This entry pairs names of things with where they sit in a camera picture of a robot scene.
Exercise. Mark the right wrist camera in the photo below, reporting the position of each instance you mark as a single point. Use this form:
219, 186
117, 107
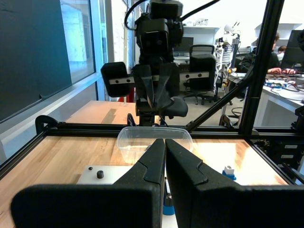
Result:
152, 31

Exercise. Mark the large blue socket block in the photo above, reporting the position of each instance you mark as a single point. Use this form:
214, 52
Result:
168, 210

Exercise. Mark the glass window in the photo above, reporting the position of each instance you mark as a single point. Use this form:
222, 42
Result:
78, 35

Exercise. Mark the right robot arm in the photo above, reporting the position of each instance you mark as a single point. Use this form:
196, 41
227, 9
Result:
166, 9

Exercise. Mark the person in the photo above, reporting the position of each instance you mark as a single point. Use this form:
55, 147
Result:
282, 49
273, 59

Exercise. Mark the small blue socket block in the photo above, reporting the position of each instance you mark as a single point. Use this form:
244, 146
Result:
228, 173

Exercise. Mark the white desk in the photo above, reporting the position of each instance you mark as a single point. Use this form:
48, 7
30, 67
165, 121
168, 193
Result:
280, 99

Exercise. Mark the black computer monitor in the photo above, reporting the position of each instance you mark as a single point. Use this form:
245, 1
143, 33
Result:
294, 50

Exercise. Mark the short black peg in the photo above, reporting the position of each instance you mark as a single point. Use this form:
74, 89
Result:
100, 174

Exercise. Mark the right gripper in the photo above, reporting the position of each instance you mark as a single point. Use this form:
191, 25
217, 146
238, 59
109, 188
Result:
202, 66

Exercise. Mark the white task board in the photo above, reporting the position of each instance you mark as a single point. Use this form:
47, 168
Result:
111, 173

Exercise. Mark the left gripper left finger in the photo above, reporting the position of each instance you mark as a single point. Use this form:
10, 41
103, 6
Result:
95, 206

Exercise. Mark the black frame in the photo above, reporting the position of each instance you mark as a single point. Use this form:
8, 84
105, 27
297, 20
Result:
261, 71

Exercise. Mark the clear plastic container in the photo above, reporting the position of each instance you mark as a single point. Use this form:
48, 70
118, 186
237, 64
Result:
128, 142

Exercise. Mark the black office chair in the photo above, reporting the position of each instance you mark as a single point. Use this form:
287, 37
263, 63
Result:
202, 48
179, 108

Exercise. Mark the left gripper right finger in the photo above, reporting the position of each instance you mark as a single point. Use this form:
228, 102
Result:
237, 209

